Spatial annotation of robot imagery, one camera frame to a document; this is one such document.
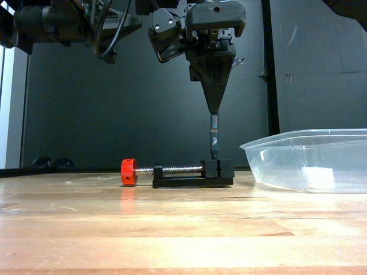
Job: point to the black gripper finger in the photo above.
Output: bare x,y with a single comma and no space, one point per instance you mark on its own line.
110,38
213,77
134,22
193,75

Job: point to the black USB-C socket adapter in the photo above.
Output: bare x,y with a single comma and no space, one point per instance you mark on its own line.
214,144

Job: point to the black vise with red knob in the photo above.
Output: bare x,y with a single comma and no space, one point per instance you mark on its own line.
186,182

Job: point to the clear plastic tub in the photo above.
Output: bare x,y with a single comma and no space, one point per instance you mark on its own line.
286,172

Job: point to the small white block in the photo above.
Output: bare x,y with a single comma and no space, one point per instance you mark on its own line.
317,177

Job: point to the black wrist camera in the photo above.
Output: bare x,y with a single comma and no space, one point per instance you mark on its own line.
167,37

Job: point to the black wall column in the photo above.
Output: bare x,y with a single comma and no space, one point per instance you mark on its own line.
272,100

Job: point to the black aluminium frame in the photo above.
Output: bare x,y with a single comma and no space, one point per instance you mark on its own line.
57,172

